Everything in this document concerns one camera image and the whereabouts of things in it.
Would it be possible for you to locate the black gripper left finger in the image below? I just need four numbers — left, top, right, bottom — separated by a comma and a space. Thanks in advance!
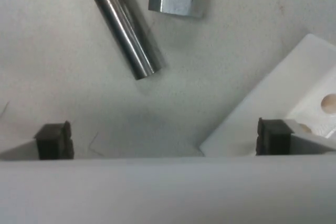
0, 121, 75, 161

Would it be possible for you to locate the large metal round peg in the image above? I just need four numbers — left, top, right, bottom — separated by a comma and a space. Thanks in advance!
90, 0, 166, 81

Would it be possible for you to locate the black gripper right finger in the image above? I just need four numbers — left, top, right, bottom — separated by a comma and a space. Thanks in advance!
256, 117, 336, 156

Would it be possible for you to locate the white peg holder with holes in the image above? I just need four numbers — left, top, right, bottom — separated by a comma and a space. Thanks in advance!
199, 33, 336, 157

